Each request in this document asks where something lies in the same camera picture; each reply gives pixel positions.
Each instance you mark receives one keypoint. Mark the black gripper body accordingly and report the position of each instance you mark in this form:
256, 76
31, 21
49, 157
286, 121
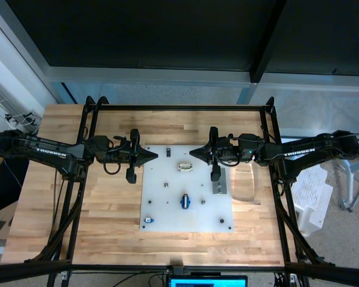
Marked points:
122, 154
225, 152

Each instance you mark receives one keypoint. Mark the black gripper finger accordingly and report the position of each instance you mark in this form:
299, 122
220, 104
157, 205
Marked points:
144, 159
144, 152
204, 149
204, 157

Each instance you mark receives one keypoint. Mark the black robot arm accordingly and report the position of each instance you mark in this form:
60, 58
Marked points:
48, 151
299, 154

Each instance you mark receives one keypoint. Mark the beige connector housing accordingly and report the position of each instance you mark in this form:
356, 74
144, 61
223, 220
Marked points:
185, 167

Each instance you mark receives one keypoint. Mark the small black connector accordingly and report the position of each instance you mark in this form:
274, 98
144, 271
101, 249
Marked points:
168, 153

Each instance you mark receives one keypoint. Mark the grey metal bar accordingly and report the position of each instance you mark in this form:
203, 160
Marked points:
220, 188

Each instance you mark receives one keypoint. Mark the large blue round holder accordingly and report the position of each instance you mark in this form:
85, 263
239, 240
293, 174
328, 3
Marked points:
180, 202

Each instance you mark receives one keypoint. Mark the small blue square holder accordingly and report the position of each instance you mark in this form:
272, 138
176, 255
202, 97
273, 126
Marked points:
152, 221

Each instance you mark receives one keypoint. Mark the white plastic board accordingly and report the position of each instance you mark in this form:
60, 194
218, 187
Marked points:
173, 215

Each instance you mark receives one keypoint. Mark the white foam block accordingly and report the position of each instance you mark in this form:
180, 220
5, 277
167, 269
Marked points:
312, 191

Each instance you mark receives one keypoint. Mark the laptop screen with blue edge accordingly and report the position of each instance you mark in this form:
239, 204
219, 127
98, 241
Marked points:
206, 282

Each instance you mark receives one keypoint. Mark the grey metal stand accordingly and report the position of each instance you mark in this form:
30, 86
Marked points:
349, 185

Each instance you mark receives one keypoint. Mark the brown cardboard box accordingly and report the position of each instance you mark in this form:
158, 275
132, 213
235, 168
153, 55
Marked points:
6, 215

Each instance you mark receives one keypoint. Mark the black metal frame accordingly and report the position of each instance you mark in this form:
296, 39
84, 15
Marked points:
167, 108

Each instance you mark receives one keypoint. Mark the black low camera mount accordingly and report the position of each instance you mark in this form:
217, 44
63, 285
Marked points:
179, 270

